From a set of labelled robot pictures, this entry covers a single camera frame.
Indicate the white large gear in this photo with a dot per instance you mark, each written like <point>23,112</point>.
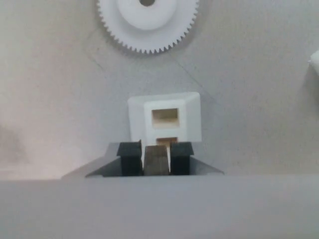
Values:
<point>112,25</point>

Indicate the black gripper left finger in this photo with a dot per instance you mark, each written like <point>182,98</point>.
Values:
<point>129,159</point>

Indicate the white square peg holder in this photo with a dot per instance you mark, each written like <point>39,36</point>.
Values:
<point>139,119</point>

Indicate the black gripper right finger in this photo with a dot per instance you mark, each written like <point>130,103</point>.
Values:
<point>180,159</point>

